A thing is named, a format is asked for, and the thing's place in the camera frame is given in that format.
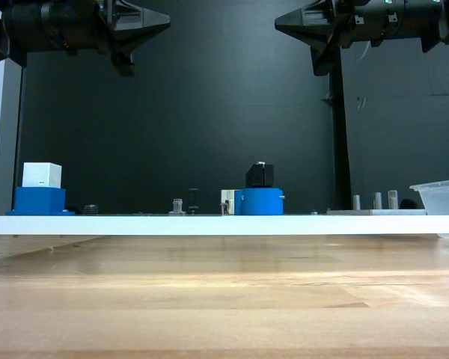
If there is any black metal frame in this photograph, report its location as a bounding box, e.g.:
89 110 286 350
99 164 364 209
321 48 352 211

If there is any black D-sub connector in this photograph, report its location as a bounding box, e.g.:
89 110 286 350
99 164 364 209
245 161 275 188

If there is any blue square mount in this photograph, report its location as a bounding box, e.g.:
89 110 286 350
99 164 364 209
5 186 76 217

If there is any blue round connector mount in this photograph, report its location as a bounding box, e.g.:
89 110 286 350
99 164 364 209
234 188 286 216

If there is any beige connector housing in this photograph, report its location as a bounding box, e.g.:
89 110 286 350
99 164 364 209
219 189 244 216

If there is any clear plastic tub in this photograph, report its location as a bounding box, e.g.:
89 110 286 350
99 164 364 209
409 178 449 240

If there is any grey metal plate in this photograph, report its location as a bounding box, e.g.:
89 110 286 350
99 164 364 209
326 209 429 216

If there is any white taskboard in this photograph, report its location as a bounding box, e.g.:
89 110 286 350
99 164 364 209
0 213 449 237

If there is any white cube block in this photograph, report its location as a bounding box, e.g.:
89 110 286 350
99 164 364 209
22 162 64 189

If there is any small black connector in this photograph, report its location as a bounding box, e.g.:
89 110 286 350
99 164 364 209
188 188 201 215

